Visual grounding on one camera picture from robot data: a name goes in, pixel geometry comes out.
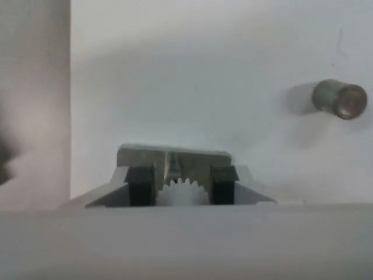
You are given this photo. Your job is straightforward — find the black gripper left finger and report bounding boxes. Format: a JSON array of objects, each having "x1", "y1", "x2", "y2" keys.
[{"x1": 85, "y1": 164, "x2": 157, "y2": 208}]

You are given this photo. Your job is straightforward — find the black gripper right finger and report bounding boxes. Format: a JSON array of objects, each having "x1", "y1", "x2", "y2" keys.
[{"x1": 209, "y1": 164, "x2": 277, "y2": 207}]

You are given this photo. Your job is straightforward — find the white small gear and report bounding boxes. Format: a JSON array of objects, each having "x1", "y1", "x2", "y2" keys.
[{"x1": 158, "y1": 176, "x2": 209, "y2": 207}]

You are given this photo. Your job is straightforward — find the white task board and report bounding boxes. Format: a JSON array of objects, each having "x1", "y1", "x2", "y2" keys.
[{"x1": 69, "y1": 0, "x2": 373, "y2": 211}]

